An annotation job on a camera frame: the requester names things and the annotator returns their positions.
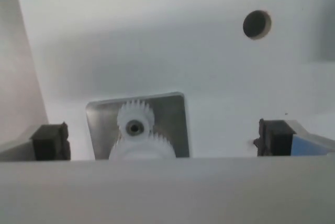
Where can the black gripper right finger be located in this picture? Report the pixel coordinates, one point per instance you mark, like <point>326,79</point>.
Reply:
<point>274,140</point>

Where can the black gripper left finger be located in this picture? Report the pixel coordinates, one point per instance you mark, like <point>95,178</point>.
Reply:
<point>49,143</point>

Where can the white small gear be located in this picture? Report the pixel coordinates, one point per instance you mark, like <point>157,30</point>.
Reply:
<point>134,119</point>

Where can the white task board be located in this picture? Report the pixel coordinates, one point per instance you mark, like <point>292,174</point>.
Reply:
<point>162,51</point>

